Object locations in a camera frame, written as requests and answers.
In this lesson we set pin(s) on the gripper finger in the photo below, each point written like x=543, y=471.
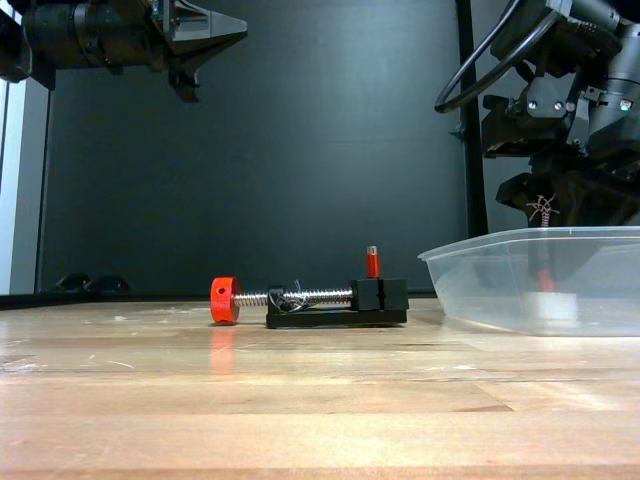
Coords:
x=220, y=27
x=590, y=205
x=520, y=192
x=195, y=55

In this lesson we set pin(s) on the black vise with red knob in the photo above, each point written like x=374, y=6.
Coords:
x=340, y=320

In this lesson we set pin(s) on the clear plastic tub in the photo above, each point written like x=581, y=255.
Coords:
x=475, y=300

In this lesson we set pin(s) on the black curved frame bracket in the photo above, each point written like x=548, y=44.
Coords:
x=72, y=282
x=110, y=284

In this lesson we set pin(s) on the red RCA socket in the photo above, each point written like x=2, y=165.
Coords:
x=373, y=265

